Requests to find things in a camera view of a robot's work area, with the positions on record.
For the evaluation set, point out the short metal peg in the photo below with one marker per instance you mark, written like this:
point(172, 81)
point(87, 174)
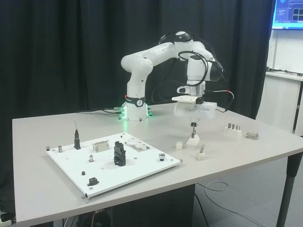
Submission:
point(59, 149)

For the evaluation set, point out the black table leg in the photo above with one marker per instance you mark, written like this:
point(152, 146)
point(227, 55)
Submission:
point(287, 189)

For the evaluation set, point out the white gear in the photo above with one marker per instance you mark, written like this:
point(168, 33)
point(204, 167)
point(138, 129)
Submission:
point(141, 147)
point(131, 142)

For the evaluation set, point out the metal BNC plug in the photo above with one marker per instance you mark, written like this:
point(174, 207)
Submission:
point(90, 158)

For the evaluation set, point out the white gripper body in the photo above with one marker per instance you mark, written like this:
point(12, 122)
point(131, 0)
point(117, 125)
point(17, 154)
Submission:
point(203, 112)

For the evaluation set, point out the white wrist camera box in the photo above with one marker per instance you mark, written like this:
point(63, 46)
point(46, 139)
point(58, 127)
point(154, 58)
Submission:
point(182, 90)

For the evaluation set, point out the flat white mounting plate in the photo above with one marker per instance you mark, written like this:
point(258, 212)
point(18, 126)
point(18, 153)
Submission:
point(185, 99)

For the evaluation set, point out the black box under table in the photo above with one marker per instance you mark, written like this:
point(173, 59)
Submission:
point(154, 208)

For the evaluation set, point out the white cabinet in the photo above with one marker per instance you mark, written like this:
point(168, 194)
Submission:
point(279, 101)

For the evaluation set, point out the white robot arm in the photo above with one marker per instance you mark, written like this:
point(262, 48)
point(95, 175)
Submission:
point(142, 59)

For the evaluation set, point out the long white peg holder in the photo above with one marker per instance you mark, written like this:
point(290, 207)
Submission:
point(233, 132)

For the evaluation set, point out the metal bolt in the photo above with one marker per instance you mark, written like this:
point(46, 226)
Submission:
point(161, 157)

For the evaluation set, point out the white sloped peg holder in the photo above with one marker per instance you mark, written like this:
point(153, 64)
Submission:
point(192, 142)

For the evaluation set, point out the black D-SUB plug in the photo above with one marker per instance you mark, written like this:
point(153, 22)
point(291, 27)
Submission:
point(119, 153)

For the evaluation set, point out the black curtains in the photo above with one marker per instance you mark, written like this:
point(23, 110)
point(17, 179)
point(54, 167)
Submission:
point(71, 47)

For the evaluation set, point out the small white holder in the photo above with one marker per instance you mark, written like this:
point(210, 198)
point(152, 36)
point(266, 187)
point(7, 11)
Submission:
point(179, 145)

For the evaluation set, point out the thick metal square peg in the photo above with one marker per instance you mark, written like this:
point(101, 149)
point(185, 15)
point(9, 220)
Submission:
point(193, 135)

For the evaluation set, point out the blue screen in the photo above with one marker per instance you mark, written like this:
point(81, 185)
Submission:
point(287, 14)

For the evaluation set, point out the grey metal D-SUB plug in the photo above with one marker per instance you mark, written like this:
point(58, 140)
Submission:
point(252, 135)

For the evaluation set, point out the white cube plug holder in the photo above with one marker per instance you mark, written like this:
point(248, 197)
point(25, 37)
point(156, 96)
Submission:
point(200, 156)

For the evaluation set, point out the white task board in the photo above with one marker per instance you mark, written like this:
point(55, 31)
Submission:
point(71, 170)

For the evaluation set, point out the small metal plug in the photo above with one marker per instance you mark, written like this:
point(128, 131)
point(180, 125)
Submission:
point(202, 149)

